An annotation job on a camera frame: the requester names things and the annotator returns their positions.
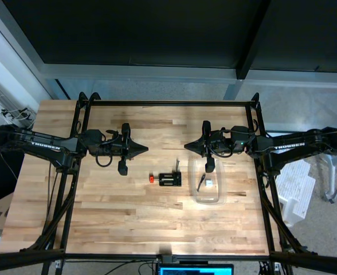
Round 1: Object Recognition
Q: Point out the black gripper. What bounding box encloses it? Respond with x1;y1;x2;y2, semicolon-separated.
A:
184;120;230;174
107;123;149;176

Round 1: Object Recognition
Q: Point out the USB-C plug with braided cable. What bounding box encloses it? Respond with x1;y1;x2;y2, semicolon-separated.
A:
196;174;207;193

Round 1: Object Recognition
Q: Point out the black vise with red knob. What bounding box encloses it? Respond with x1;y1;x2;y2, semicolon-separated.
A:
149;171;183;187

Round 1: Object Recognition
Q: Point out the clear plastic tub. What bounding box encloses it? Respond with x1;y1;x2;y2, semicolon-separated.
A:
187;159;227;206

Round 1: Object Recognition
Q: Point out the white plastic step stool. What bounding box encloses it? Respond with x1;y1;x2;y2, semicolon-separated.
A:
274;160;318;229

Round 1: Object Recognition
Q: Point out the screen with blue edge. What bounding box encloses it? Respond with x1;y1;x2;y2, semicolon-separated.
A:
156;263;234;275

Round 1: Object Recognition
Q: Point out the grey metal stand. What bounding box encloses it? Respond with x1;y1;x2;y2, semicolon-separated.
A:
317;154;337;205

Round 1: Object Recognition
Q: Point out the black cable loop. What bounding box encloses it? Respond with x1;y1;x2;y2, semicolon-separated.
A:
210;148;236;158
95;150;114;168

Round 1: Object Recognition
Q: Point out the black aluminium frame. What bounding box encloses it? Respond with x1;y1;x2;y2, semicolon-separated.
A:
0;91;337;275

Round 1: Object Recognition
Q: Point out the black low camera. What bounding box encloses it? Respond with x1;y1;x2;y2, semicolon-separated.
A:
156;253;179;264

